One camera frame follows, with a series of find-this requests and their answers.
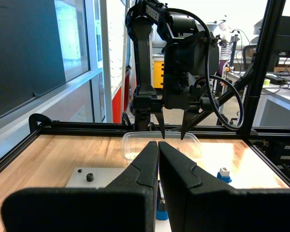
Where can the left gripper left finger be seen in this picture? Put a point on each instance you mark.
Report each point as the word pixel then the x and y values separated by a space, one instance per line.
pixel 87 210

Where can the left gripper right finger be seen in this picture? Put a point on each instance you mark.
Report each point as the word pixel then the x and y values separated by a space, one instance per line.
pixel 220 210

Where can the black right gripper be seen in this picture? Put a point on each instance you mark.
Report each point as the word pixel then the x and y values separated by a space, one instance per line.
pixel 195 55

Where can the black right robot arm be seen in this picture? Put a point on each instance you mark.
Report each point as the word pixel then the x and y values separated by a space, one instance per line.
pixel 142 60

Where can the black threaded stud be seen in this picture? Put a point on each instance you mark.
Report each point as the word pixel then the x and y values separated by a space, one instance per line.
pixel 90 177

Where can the small blue and white connector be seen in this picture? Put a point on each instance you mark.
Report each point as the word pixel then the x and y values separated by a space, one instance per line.
pixel 224 175

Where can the white board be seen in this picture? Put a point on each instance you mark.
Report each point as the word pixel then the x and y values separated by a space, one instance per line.
pixel 104 176

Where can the clear plastic tub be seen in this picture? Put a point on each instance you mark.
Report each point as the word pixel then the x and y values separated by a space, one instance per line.
pixel 133 145

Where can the yellow drawer cabinet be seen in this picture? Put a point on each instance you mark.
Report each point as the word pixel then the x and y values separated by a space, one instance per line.
pixel 158 75

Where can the blue and black D-sub connector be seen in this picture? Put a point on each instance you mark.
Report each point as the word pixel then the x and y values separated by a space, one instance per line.
pixel 162 213

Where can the purple jacket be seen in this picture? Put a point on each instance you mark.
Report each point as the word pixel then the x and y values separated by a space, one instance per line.
pixel 222 66

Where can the black electronics box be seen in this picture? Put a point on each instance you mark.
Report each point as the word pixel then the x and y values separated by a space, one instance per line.
pixel 275 152

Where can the white mesh office chair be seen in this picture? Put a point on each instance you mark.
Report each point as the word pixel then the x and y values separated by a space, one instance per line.
pixel 226 50

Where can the white desk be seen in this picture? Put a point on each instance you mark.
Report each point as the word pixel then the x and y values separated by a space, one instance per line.
pixel 280 101

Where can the black monitor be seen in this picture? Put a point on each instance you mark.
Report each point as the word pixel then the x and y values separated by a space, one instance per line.
pixel 288 31

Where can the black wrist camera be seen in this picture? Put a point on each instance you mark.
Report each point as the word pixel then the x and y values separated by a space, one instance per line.
pixel 176 96

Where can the black metal frame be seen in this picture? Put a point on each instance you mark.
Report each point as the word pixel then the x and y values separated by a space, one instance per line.
pixel 87 125

